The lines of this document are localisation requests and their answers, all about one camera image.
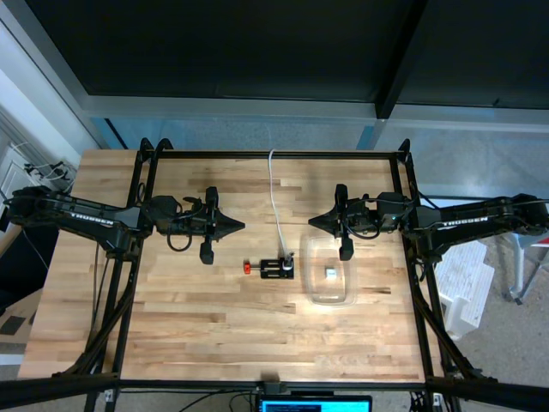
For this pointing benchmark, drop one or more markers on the clear plastic tub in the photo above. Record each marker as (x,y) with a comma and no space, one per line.
(326,297)

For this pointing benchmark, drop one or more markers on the small white cube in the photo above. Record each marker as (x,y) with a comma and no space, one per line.
(331,273)

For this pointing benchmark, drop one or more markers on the brown cardboard box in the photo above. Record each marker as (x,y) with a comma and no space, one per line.
(25,307)

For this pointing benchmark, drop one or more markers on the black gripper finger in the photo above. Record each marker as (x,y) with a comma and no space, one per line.
(328,216)
(227,229)
(328,227)
(227,219)

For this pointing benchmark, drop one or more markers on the black metal frame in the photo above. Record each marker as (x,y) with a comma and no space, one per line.
(214,154)

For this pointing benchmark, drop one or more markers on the white foam block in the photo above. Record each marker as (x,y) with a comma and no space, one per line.
(465,292)

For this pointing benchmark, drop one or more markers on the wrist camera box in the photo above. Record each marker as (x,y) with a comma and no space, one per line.
(198,224)
(355,222)

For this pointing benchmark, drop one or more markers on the grey metal chair frame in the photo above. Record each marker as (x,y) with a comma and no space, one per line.
(519,257)

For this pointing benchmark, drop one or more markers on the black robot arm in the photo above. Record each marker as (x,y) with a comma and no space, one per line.
(92,219)
(465,223)

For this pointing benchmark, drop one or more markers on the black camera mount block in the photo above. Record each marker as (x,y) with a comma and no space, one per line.
(274,386)

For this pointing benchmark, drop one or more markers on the black clamp with red knob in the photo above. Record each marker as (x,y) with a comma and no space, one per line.
(270,268)

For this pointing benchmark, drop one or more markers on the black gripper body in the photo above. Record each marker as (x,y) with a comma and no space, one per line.
(346,252)
(209,253)

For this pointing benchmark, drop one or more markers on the laptop screen with blue edge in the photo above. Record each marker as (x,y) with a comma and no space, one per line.
(313,405)

